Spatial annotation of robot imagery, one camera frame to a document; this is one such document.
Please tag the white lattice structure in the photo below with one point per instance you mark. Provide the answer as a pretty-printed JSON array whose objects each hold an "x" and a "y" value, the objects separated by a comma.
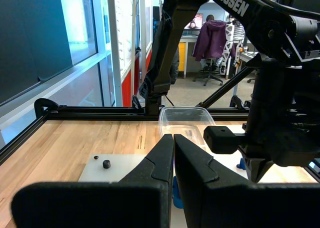
[{"x": 228, "y": 50}]

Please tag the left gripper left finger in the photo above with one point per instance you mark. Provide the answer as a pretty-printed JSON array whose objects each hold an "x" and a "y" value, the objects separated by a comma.
[{"x": 100, "y": 205}]

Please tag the clear plastic tub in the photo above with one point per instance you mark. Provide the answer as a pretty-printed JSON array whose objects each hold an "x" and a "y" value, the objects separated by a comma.
[{"x": 185, "y": 117}]

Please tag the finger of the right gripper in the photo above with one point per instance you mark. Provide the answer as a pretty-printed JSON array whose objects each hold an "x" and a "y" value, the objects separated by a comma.
[{"x": 256, "y": 170}]

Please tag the person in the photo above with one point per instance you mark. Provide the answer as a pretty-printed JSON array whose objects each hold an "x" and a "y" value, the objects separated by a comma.
[
  {"x": 212, "y": 42},
  {"x": 238, "y": 30}
]

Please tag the black office chair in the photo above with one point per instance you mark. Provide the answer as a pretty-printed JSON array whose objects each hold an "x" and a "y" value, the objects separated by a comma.
[{"x": 208, "y": 77}]

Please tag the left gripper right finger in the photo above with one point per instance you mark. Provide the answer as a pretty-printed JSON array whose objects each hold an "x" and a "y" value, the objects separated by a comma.
[{"x": 237, "y": 208}]

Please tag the blue and black connector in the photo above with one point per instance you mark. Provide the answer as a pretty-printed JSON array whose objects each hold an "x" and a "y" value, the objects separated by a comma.
[{"x": 178, "y": 195}]

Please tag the black round knob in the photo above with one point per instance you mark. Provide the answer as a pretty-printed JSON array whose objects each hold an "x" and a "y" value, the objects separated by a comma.
[{"x": 106, "y": 164}]

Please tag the black metal frame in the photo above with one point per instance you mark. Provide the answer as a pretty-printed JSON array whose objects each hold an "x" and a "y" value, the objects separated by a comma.
[{"x": 100, "y": 111}]

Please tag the computer monitor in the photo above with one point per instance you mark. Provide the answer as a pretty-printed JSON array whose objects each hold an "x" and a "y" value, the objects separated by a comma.
[{"x": 197, "y": 20}]

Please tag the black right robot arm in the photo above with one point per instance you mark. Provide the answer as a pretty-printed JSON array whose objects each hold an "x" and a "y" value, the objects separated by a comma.
[{"x": 170, "y": 50}]

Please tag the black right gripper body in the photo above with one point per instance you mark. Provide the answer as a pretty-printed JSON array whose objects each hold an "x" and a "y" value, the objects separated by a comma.
[{"x": 280, "y": 125}]

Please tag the yellow drawer cabinet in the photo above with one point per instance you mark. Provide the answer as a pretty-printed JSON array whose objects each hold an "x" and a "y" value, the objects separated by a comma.
[{"x": 182, "y": 56}]

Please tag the white board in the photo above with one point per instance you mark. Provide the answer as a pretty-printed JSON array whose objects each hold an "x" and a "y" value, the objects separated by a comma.
[{"x": 120, "y": 168}]

